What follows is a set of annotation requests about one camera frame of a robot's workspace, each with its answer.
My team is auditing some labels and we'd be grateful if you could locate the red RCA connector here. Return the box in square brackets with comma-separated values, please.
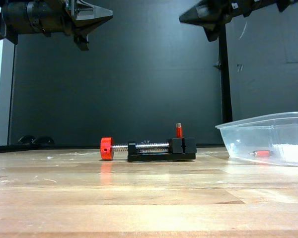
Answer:
[248, 150, 274, 158]

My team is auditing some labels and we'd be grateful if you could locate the clear plastic tub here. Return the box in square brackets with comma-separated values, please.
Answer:
[215, 111, 298, 167]

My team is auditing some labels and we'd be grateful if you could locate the black clamp with red knob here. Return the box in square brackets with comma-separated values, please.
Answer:
[100, 137, 197, 163]

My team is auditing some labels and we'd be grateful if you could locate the small white block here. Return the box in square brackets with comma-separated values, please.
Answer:
[272, 143, 298, 162]

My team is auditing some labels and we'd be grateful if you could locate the black aluminium table frame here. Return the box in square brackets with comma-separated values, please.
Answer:
[0, 24, 233, 155]

